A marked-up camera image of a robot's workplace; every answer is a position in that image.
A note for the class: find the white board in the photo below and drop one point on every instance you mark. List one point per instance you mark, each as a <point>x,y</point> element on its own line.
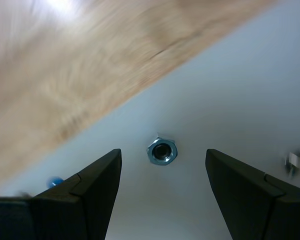
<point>215,100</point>

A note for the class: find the small metal connector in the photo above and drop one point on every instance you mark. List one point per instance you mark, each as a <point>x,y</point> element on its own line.
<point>293,160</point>

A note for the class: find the silver M12 nut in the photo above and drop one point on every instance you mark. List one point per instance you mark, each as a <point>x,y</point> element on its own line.
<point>162,162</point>

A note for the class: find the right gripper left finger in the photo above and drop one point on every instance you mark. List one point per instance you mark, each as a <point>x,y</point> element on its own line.
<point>65,212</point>

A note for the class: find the small blue and white connector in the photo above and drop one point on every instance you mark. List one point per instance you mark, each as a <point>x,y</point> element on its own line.
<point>53,181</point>

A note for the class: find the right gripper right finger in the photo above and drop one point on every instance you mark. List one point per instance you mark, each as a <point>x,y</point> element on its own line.
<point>260,212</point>

